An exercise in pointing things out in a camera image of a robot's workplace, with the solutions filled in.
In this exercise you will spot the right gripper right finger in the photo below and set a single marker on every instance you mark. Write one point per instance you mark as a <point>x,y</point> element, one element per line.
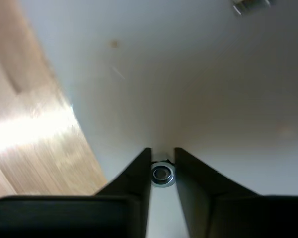
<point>226,213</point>

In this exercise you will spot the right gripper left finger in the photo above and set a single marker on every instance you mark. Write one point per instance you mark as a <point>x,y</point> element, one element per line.
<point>77,215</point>

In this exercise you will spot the steel nut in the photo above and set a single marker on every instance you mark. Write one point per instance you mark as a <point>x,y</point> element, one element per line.
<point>163,183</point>

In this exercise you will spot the white task board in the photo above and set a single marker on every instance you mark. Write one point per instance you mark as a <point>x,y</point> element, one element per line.
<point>188,74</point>

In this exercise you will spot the small steel fitting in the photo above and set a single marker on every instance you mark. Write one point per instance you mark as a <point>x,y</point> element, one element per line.
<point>250,6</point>

